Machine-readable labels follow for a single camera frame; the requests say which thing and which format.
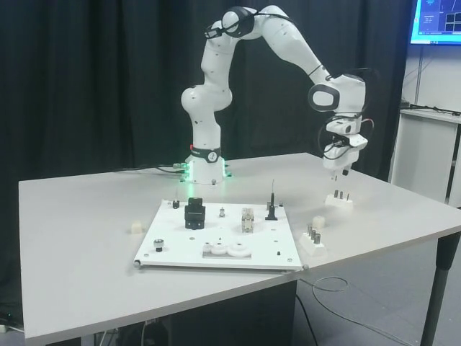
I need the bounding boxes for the blue monitor screen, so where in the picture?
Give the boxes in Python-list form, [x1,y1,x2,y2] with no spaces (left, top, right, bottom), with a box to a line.
[410,0,461,46]

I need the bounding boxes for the black D-SUB plug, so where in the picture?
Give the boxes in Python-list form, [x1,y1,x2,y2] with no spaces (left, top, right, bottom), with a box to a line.
[184,197,207,230]

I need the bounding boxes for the black upright plug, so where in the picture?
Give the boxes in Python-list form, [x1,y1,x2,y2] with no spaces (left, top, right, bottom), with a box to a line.
[265,178,277,221]

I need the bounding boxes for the black base cables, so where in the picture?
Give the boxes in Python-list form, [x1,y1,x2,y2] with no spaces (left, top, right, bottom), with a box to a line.
[121,163,192,178]

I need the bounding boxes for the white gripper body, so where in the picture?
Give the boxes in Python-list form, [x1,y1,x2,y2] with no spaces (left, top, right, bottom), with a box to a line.
[321,143,362,171]

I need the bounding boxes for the white task board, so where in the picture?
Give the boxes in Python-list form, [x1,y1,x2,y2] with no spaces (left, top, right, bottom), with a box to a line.
[133,198,310,272]

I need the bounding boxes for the white square peg holder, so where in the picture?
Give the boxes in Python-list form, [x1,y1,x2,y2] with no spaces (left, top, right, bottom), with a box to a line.
[324,194,353,215]

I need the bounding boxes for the white large gear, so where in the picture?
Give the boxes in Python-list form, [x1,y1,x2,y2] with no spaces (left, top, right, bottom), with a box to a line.
[226,240,246,258]

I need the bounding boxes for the white cabinet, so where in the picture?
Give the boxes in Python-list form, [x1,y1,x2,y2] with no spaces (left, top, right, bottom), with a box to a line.
[388,107,461,209]

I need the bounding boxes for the black curtain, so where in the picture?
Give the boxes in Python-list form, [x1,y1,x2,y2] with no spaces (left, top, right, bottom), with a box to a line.
[0,0,413,327]

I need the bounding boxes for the grey table leg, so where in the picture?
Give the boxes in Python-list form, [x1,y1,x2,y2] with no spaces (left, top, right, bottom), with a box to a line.
[420,236,452,346]

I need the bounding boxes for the grey floor cable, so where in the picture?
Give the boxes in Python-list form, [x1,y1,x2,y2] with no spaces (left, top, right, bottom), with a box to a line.
[310,275,428,327]

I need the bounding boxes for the white round peg holder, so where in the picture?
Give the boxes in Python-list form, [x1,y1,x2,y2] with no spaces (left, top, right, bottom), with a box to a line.
[300,232,328,256]

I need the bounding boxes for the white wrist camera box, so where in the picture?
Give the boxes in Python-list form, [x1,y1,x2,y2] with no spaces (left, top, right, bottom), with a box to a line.
[325,120,362,137]

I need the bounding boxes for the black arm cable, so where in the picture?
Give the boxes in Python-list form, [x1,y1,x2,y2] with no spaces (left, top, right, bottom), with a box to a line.
[204,4,381,161]

